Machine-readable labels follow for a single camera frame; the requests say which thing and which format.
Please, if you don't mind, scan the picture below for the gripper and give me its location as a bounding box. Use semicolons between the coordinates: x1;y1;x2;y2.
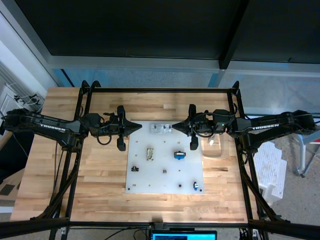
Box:
103;105;143;152
172;104;215;152

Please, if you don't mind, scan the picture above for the blue and black connector block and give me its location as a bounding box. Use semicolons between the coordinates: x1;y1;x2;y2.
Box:
173;149;187;161

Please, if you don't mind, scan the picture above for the silver block with two posts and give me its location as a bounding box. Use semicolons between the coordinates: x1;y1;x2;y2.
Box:
149;122;174;135

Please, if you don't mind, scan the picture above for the clear plastic tub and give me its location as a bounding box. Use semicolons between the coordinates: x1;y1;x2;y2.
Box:
201;133;227;161

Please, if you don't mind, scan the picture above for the white task board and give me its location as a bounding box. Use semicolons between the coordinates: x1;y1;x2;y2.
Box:
124;120;206;195

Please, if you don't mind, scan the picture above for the white styrofoam block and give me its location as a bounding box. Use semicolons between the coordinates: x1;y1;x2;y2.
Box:
252;142;288;207

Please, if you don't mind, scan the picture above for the blue lit screen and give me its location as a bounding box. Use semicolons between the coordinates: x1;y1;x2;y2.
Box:
149;230;218;240

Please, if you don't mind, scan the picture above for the grey metal tube stand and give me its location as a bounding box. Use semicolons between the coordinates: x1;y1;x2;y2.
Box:
292;133;320;179

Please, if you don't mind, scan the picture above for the brown cardboard box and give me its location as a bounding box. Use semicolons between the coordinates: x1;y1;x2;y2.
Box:
0;167;26;201

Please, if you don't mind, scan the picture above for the black aluminium frame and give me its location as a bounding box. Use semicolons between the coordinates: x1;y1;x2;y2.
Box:
0;79;320;240

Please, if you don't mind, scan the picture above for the black vertical post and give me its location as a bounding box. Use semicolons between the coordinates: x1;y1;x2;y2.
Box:
218;0;251;70

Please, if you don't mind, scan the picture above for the black camera box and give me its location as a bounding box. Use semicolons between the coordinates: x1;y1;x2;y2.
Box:
151;216;168;231

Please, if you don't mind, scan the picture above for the black floor cable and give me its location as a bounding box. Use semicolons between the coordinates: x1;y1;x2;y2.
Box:
132;228;151;240

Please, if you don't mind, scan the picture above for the black and white cable bundle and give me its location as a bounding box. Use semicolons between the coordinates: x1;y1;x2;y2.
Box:
12;93;46;111

